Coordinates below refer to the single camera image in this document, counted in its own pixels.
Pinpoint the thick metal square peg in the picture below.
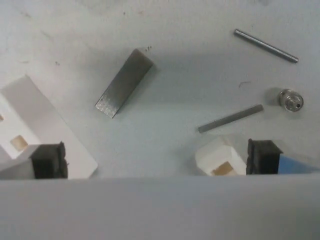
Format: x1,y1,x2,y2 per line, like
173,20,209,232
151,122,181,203
94,48,155,121

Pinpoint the small white peg holder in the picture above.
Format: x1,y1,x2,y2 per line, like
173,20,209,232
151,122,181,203
194,136,248,177

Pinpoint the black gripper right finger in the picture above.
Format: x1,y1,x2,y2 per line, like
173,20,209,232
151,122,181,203
246,138,320,176

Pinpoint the large white peg holder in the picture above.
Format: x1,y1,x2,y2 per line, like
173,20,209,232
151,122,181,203
0,73,99,180

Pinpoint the thin metal square peg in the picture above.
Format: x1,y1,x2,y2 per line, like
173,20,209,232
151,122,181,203
197,103,265,135

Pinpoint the thin metal round peg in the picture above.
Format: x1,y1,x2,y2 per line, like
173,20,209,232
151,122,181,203
233,28,300,65

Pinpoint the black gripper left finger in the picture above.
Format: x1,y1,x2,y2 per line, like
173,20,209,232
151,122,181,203
0,141,69,180

